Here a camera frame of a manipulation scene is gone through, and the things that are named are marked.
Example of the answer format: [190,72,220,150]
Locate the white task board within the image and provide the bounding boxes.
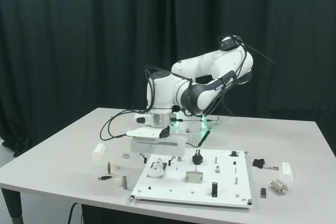
[130,148,253,205]

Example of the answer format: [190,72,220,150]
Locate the black D-SUB plug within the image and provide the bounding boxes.
[192,150,204,166]

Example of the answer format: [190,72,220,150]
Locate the black cable under table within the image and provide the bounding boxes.
[68,202,80,224]

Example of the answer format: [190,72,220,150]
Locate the long white holder block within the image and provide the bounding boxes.
[92,143,107,159]

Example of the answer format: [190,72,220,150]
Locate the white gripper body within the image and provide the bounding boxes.
[130,137,186,157]

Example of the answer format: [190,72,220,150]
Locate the black table leg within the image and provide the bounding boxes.
[0,188,22,224]

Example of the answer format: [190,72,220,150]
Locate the black cable at arm foot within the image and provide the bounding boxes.
[184,125,212,148]

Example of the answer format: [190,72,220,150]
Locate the white holder with holes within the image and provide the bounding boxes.
[280,162,293,182]

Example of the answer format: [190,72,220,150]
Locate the white large gear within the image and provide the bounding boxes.
[146,168,165,179]

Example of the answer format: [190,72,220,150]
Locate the black curtains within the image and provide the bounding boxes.
[0,0,336,154]

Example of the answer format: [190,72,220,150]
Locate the beige multi-pin plug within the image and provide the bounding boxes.
[270,179,287,195]

